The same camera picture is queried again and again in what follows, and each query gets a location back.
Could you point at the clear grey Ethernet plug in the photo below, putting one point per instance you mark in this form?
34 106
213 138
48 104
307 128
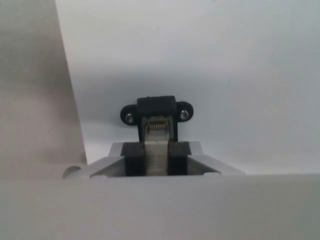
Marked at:
157 155

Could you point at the white task board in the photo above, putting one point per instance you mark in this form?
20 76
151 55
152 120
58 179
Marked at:
200 62

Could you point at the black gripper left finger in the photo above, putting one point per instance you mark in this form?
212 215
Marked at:
133 160

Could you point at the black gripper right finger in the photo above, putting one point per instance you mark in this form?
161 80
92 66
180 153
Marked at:
178 160

